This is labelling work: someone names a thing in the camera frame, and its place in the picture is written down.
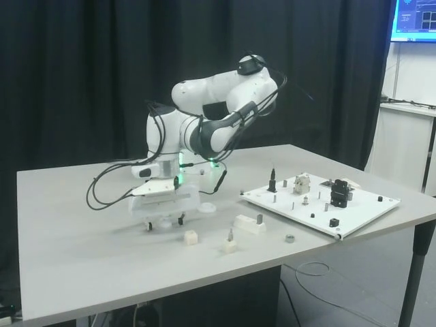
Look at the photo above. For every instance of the metal BNC plug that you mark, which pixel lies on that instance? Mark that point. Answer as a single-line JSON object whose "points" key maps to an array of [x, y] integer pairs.
{"points": [[305, 201]]}

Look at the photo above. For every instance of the metal round peg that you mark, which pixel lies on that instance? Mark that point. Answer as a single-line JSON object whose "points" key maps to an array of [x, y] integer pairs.
{"points": [[230, 235]]}

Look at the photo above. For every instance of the blue screen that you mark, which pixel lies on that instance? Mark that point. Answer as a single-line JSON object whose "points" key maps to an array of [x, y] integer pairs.
{"points": [[413, 18]]}

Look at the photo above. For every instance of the small white cube holder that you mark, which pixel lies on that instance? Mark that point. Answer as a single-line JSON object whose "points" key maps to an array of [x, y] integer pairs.
{"points": [[191, 237]]}

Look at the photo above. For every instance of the grey table leg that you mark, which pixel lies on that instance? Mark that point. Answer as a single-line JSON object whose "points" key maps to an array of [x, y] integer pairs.
{"points": [[413, 282]]}

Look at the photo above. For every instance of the metal square peg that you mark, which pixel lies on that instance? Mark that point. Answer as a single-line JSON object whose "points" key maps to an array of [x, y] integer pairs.
{"points": [[260, 219]]}

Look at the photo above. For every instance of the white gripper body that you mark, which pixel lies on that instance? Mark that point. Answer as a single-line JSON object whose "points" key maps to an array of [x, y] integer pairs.
{"points": [[163, 204]]}

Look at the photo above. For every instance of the beige Ethernet plug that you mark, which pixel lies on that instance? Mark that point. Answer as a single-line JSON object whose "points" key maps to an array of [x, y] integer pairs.
{"points": [[302, 185]]}

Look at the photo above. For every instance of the black box under table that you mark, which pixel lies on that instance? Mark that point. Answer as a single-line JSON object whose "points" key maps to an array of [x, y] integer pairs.
{"points": [[218, 296]]}

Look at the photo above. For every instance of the white large gear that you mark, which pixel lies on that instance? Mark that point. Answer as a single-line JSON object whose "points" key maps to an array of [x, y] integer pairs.
{"points": [[207, 208]]}

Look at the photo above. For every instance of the flat white mounting plate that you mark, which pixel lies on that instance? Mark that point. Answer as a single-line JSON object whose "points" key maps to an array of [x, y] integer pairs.
{"points": [[155, 188]]}

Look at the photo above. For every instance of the white holder with peg hole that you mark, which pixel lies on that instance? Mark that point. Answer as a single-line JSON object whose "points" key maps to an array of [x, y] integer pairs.
{"points": [[230, 246]]}

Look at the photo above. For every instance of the long white peg holder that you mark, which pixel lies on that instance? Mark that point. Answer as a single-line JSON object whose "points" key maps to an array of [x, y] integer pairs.
{"points": [[247, 225]]}

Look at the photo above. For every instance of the small white box dark window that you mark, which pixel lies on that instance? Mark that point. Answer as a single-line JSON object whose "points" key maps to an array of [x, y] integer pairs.
{"points": [[145, 171]]}

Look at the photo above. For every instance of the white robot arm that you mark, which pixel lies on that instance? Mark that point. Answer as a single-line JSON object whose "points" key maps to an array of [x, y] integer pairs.
{"points": [[218, 88]]}

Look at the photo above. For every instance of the black curtain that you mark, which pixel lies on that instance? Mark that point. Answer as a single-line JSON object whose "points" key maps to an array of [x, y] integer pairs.
{"points": [[102, 68]]}

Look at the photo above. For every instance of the metal hex nut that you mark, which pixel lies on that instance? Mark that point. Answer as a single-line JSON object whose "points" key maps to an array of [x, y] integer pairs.
{"points": [[290, 238]]}

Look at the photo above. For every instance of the white task board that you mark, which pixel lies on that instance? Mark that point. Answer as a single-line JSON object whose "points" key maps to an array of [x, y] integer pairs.
{"points": [[361, 213]]}

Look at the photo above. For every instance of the black D-SUB plug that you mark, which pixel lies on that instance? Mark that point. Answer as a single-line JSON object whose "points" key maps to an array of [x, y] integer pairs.
{"points": [[340, 192]]}

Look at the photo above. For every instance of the white cabinet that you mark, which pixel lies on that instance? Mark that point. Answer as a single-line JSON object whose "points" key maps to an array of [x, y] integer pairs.
{"points": [[407, 146]]}

